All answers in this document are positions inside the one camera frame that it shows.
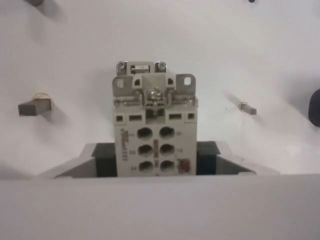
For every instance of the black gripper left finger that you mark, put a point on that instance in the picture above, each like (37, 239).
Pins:
(102, 160)

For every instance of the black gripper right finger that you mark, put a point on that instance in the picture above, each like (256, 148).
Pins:
(208, 160)

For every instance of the grey waterproof plug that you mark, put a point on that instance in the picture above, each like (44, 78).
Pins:
(152, 140)

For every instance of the small metal square peg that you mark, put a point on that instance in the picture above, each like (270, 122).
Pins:
(248, 109)

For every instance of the large metal square peg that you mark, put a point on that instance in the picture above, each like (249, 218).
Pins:
(32, 109)

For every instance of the white task board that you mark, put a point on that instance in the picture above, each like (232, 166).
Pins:
(75, 62)

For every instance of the black round plug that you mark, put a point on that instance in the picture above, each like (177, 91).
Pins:
(315, 107)

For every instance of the metal round peg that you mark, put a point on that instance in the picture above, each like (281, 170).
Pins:
(37, 2)

